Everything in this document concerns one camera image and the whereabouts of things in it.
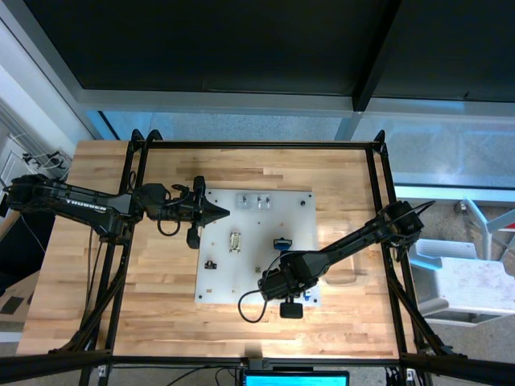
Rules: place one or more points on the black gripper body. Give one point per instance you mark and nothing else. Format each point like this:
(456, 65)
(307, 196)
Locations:
(291, 311)
(197, 209)

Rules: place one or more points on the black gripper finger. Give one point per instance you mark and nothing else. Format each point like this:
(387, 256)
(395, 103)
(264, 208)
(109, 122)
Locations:
(213, 207)
(213, 216)

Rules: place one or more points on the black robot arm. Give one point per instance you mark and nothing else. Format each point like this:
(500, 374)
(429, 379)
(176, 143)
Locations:
(346, 243)
(86, 205)

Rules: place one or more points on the grey connector housing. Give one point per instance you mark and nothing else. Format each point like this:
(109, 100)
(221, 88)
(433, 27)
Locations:
(236, 241)

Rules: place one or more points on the black clamp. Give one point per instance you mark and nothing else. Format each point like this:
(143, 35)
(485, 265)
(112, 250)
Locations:
(211, 265)

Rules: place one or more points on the clear plastic tub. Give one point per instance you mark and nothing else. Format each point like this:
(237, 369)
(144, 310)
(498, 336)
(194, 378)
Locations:
(346, 277)

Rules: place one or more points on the white board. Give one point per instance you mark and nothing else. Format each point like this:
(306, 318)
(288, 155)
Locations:
(225, 281)

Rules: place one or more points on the screen with blue edge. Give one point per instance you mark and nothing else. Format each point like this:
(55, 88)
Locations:
(293, 380)

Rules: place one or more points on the blue block with black cap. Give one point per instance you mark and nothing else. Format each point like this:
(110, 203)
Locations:
(282, 243)

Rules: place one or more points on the white plastic stool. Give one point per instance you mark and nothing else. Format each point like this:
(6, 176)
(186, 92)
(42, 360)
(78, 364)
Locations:
(475, 281)

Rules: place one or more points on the cardboard box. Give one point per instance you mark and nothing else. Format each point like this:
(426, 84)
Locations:
(24, 293)

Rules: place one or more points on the small black table camera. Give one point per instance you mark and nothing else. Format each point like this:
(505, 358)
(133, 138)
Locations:
(255, 363)

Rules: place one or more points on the black frame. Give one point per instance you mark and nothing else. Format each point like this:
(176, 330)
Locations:
(257, 145)

